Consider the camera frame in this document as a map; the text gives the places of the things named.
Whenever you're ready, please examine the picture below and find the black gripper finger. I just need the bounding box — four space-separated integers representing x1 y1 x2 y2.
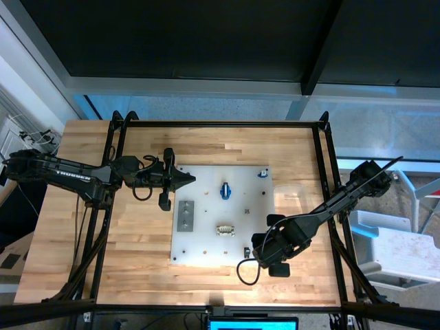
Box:
173 178 196 192
174 166 197 180

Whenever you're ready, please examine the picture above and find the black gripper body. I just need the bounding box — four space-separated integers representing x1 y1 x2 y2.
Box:
142 148 177 211
259 214 297 278

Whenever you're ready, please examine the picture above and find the grey metal bar plate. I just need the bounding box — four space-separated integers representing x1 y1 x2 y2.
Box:
175 199 195 233

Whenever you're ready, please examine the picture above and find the white taskboard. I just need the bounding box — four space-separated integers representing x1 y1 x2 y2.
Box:
170 164 276 265

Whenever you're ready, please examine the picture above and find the clear plastic tub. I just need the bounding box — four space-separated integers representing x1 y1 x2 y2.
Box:
274 184 310 221

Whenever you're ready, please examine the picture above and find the beige multi-pin connector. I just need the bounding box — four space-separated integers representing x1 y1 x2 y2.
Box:
215 223 237 238

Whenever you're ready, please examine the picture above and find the screen with blue edge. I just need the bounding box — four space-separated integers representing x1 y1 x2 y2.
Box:
207 316 299 330

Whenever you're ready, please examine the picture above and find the white metal cart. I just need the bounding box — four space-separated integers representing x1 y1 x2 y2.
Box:
350 209 440 289

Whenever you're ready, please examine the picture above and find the brown cardboard box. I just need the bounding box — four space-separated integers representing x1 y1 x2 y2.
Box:
0 233 35 276

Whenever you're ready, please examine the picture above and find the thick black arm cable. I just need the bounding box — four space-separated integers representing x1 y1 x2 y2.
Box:
236 223 276 286

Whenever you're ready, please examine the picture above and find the black aluminium frame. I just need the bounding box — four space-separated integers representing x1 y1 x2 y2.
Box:
13 109 440 330

